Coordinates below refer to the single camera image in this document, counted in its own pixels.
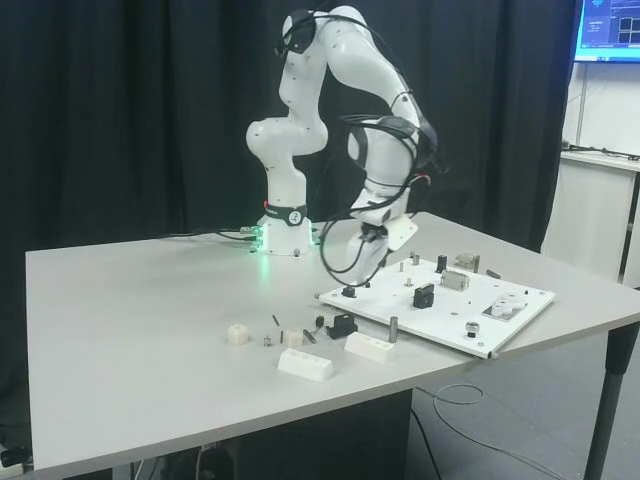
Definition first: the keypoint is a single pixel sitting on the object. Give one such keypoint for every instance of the round waterproof plug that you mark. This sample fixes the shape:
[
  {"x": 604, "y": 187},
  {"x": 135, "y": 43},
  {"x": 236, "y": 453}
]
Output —
[{"x": 472, "y": 330}]

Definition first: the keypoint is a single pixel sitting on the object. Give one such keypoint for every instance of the blue screen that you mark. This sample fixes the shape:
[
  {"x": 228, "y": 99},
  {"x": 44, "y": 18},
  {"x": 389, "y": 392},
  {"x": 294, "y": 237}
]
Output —
[{"x": 610, "y": 30}]

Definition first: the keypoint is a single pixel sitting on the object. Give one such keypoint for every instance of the white medium gear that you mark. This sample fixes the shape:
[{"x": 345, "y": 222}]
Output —
[{"x": 502, "y": 306}]

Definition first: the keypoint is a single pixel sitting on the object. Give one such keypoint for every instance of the white cabinet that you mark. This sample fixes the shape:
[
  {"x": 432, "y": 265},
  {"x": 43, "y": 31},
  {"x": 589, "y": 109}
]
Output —
[{"x": 590, "y": 210}]

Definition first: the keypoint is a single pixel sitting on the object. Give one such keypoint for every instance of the small white square holder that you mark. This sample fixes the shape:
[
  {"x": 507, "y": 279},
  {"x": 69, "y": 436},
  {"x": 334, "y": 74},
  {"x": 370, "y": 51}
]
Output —
[
  {"x": 239, "y": 335},
  {"x": 294, "y": 338}
]

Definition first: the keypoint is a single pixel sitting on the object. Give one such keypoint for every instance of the long white peg holder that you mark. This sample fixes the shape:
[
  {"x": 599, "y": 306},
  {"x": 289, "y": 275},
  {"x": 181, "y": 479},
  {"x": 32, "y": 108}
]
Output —
[
  {"x": 305, "y": 366},
  {"x": 371, "y": 347}
]

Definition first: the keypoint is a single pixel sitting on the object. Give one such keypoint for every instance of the thick metal round peg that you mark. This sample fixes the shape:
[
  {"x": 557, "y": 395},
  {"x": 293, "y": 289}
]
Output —
[{"x": 393, "y": 327}]

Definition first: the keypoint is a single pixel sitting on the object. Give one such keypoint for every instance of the white large gear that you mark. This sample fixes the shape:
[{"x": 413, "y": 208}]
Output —
[{"x": 515, "y": 301}]

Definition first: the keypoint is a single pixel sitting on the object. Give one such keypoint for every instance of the white task board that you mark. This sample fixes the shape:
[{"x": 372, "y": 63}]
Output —
[{"x": 450, "y": 312}]

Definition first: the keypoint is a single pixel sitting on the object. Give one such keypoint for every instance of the black curtain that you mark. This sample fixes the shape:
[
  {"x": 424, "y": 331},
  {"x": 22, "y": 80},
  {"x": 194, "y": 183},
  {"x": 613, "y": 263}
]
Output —
[{"x": 125, "y": 125}]

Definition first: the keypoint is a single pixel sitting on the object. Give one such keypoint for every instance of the black table leg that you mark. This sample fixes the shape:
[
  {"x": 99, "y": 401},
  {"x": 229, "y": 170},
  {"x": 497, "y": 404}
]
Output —
[{"x": 607, "y": 400}]

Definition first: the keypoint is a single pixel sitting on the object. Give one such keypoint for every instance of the white small gear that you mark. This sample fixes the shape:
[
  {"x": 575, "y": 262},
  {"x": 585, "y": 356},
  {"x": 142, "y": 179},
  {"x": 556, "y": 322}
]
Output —
[{"x": 496, "y": 311}]

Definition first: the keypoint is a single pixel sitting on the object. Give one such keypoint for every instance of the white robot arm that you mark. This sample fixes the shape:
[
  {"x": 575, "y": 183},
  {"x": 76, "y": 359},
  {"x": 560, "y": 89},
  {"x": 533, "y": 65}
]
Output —
[{"x": 300, "y": 100}]

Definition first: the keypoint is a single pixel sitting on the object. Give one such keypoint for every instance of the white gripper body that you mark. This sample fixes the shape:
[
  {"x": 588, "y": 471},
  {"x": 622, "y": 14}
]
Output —
[{"x": 365, "y": 257}]

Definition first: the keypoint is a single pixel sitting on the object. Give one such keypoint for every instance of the metal square peg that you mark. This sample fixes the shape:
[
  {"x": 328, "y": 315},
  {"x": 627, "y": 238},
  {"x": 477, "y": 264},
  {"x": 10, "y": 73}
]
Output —
[{"x": 311, "y": 336}]

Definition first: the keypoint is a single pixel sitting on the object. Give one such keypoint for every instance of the black D-SUB plug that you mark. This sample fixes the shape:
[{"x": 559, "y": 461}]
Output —
[{"x": 341, "y": 326}]

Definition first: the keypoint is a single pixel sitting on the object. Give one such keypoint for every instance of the metal BNC plug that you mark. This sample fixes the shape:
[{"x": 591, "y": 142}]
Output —
[{"x": 267, "y": 342}]

